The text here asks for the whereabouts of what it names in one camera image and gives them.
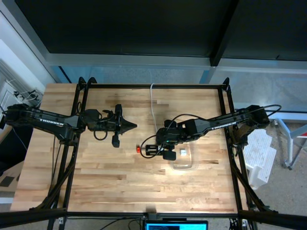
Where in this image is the black upright post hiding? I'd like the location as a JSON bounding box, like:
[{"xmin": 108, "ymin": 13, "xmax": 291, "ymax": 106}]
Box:
[{"xmin": 210, "ymin": 0, "xmax": 240, "ymax": 67}]

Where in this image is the black cable loop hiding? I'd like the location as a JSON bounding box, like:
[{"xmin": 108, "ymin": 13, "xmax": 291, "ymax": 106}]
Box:
[
  {"xmin": 167, "ymin": 113, "xmax": 200, "ymax": 127},
  {"xmin": 93, "ymin": 127, "xmax": 108, "ymax": 141},
  {"xmin": 262, "ymin": 103, "xmax": 282, "ymax": 118},
  {"xmin": 140, "ymin": 133, "xmax": 168, "ymax": 160}
]

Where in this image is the clear plastic tub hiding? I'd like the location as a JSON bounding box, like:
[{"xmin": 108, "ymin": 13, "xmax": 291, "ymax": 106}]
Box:
[{"xmin": 169, "ymin": 140, "xmax": 200, "ymax": 173}]

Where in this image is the white cable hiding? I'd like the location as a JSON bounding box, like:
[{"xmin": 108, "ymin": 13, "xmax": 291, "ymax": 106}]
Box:
[{"xmin": 149, "ymin": 83, "xmax": 159, "ymax": 131}]

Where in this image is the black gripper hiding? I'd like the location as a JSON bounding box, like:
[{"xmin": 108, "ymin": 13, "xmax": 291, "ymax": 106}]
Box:
[
  {"xmin": 100, "ymin": 104, "xmax": 138, "ymax": 148},
  {"xmin": 155, "ymin": 119, "xmax": 186, "ymax": 162}
]

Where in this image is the white step stool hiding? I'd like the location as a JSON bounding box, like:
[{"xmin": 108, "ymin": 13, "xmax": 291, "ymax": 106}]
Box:
[{"xmin": 242, "ymin": 129, "xmax": 277, "ymax": 191}]

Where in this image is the laptop screen with blue edge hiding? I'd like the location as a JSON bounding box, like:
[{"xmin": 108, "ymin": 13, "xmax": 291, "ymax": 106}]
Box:
[{"xmin": 143, "ymin": 220, "xmax": 209, "ymax": 230}]

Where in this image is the black clamp with red knob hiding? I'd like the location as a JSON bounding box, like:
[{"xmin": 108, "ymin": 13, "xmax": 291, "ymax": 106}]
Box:
[{"xmin": 136, "ymin": 144, "xmax": 164, "ymax": 158}]

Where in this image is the metal stand with red panel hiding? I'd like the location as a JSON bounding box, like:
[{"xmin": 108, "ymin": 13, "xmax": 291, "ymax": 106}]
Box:
[{"xmin": 273, "ymin": 117, "xmax": 307, "ymax": 171}]

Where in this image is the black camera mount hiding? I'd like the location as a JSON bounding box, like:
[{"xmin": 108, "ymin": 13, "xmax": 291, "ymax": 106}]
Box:
[{"xmin": 143, "ymin": 210, "xmax": 160, "ymax": 220}]

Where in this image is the black aluminium frame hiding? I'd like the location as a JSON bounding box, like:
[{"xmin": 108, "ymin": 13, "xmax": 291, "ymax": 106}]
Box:
[{"xmin": 28, "ymin": 76, "xmax": 280, "ymax": 230}]

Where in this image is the cardboard box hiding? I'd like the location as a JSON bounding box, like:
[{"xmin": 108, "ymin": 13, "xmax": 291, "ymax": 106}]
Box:
[{"xmin": 0, "ymin": 160, "xmax": 25, "ymax": 192}]

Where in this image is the bundle of thin cables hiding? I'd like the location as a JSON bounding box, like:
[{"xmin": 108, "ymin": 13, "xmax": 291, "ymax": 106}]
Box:
[{"xmin": 13, "ymin": 89, "xmax": 40, "ymax": 102}]

